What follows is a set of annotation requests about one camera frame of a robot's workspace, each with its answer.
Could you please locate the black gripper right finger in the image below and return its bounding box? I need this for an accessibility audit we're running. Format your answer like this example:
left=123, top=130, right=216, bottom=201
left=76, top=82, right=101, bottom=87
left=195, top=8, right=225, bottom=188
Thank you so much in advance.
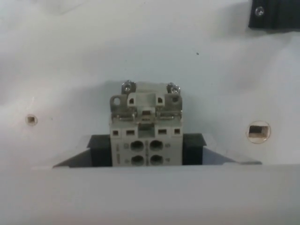
left=182, top=133, right=263, bottom=166

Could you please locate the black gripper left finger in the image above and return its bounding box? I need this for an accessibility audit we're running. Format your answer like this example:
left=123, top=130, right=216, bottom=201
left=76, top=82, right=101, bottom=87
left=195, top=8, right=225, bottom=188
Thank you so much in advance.
left=52, top=134, right=111, bottom=168

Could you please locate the grey waterproof plug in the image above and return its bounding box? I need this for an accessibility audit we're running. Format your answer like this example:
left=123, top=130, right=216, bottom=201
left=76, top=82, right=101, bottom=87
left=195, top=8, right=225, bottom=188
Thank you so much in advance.
left=109, top=92, right=183, bottom=167

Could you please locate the white task board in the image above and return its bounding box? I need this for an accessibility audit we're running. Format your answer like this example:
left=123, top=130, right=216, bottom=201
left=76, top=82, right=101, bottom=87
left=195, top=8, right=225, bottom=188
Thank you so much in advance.
left=0, top=0, right=300, bottom=169

